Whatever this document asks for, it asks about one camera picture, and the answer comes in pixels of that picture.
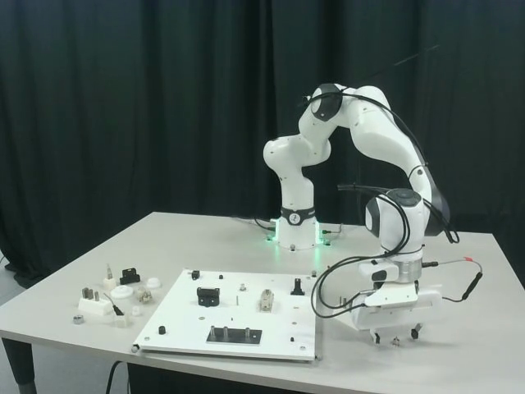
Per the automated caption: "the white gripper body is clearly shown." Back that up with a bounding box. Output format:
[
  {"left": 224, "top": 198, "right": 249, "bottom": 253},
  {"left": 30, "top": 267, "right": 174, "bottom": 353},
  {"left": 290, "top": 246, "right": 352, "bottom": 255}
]
[{"left": 351, "top": 289, "right": 443, "bottom": 332}]

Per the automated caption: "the white round peg holder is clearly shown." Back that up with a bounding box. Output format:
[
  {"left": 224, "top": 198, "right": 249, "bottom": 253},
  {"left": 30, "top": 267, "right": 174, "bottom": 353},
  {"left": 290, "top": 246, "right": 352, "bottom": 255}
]
[{"left": 331, "top": 305, "right": 356, "bottom": 328}]

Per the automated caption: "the thin black rod red tag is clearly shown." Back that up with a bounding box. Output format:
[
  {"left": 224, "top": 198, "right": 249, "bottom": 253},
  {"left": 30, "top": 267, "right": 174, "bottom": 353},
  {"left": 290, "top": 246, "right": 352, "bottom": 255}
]
[{"left": 426, "top": 256, "right": 486, "bottom": 303}]

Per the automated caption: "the white task board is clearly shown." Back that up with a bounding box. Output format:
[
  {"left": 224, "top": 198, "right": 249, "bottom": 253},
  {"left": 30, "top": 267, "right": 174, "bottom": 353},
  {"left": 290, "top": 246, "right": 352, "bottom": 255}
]
[{"left": 131, "top": 268, "right": 325, "bottom": 364}]

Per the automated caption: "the black D-SUB plug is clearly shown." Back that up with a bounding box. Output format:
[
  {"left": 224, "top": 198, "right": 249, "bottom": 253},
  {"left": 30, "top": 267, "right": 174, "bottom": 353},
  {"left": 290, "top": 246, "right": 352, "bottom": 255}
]
[{"left": 119, "top": 267, "right": 143, "bottom": 287}]

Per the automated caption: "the black USB plug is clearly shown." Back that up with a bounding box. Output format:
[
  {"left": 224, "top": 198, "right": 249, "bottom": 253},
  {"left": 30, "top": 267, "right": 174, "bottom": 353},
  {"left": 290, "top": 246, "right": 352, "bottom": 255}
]
[{"left": 103, "top": 292, "right": 126, "bottom": 318}]

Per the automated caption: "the white square peg holder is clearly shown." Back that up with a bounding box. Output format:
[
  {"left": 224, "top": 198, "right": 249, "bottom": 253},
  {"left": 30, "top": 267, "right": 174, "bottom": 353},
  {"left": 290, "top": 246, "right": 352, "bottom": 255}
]
[{"left": 77, "top": 295, "right": 114, "bottom": 318}]

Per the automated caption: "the black curtain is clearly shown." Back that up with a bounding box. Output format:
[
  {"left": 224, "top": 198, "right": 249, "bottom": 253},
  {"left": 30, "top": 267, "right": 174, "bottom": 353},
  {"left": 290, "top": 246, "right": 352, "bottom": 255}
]
[{"left": 0, "top": 0, "right": 525, "bottom": 275}]

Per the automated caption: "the black table leg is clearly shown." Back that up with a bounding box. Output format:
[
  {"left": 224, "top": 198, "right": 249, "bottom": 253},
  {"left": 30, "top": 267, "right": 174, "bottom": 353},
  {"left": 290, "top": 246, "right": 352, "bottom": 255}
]
[{"left": 0, "top": 337, "right": 34, "bottom": 394}]

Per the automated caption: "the thin black camera cable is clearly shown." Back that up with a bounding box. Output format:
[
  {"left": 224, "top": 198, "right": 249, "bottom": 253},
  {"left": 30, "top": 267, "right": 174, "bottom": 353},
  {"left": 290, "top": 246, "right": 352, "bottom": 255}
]
[{"left": 310, "top": 254, "right": 412, "bottom": 320}]

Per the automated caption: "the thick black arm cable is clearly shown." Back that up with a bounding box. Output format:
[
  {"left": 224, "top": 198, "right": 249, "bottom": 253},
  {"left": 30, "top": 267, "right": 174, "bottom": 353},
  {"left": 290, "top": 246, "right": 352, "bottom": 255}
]
[{"left": 303, "top": 92, "right": 460, "bottom": 247}]

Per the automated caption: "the black base cable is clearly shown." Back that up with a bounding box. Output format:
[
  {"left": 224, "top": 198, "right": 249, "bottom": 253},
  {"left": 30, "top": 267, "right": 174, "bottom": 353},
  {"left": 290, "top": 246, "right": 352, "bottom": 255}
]
[{"left": 231, "top": 216, "right": 276, "bottom": 231}]

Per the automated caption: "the black cable under table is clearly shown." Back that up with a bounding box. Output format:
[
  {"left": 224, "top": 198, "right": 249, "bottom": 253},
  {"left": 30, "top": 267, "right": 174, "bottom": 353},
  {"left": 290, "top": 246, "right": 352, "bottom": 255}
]
[{"left": 107, "top": 360, "right": 126, "bottom": 394}]

